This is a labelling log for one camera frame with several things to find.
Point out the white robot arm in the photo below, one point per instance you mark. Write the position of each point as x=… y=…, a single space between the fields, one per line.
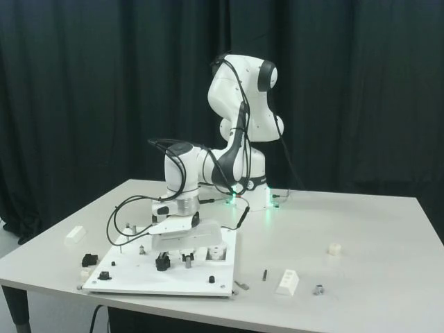
x=225 y=93

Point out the metal BNC plug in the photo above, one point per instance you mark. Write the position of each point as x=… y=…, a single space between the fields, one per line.
x=141 y=249

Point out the metal square peg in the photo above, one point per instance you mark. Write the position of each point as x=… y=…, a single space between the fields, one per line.
x=133 y=230

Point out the black cabinet under table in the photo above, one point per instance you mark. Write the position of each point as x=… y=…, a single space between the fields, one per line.
x=173 y=322

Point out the white small gear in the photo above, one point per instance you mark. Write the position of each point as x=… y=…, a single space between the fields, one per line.
x=216 y=257

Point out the long white peg holder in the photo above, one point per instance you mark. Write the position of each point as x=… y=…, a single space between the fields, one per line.
x=75 y=236
x=287 y=282

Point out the black plug with metal face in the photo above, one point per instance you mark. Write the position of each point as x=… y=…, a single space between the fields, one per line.
x=89 y=261

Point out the black D-SUB plug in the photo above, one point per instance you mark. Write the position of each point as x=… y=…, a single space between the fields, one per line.
x=162 y=264

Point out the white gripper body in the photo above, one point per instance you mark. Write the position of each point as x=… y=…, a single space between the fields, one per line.
x=187 y=241

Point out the white task board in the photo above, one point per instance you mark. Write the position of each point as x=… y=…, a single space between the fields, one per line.
x=138 y=274

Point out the black curtain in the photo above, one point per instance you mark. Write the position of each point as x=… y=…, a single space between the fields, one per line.
x=104 y=86

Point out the white medium gear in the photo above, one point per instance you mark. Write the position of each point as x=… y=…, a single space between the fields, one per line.
x=216 y=249

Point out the small white cube holder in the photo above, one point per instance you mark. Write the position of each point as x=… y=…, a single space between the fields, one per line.
x=86 y=275
x=335 y=249

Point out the thick metal round peg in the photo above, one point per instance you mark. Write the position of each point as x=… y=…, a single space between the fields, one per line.
x=188 y=264

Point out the dark grey table leg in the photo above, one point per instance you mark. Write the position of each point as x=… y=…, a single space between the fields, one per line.
x=15 y=312

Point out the metal bolt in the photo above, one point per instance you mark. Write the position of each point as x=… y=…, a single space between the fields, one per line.
x=319 y=289

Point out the black waterproof plug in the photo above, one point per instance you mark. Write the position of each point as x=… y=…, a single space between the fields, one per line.
x=104 y=276

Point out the small metal peg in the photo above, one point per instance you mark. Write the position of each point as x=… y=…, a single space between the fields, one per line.
x=243 y=286

